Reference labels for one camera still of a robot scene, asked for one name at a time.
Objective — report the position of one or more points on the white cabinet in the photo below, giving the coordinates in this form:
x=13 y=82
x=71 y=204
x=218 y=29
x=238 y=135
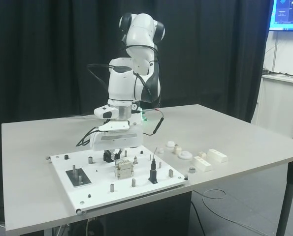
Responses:
x=279 y=103

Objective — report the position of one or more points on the small beige holder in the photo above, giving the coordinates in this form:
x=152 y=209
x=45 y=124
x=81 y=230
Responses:
x=177 y=149
x=202 y=155

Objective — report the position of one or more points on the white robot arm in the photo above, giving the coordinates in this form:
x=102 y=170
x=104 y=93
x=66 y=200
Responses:
x=119 y=86

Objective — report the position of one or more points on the metal bolt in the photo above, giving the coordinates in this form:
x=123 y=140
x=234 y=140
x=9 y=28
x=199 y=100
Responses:
x=191 y=169

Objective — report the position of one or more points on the black table leg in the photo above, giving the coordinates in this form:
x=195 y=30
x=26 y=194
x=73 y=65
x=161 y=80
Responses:
x=287 y=196

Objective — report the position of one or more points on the long white peg holder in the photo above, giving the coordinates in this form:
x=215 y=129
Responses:
x=201 y=164
x=217 y=156

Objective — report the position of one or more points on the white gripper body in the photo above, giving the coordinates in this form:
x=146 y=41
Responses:
x=116 y=142

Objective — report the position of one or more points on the white task board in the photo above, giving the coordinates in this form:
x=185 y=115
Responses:
x=104 y=177

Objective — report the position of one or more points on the metal BNC plug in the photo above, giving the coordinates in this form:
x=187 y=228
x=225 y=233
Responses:
x=136 y=160

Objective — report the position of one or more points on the beige waterproof plug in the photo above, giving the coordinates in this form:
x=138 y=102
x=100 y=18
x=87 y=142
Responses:
x=123 y=168

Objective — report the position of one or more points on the large metal round peg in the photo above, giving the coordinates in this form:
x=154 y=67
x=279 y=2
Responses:
x=90 y=160

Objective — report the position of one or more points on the black curtains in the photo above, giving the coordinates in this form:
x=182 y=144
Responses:
x=50 y=61

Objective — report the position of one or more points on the blue screen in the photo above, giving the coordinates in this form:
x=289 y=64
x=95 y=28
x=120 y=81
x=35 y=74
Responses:
x=286 y=14

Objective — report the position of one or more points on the white medium gear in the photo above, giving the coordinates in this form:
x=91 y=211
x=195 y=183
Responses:
x=171 y=144

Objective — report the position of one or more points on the large metal square peg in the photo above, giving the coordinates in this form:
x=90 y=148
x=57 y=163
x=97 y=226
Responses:
x=171 y=173

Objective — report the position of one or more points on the black D-SUB plug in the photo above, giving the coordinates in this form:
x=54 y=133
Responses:
x=107 y=157

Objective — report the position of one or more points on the white large gear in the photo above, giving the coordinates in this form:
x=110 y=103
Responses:
x=185 y=155

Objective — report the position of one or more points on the black USB plug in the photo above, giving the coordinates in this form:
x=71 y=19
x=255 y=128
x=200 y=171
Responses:
x=153 y=173

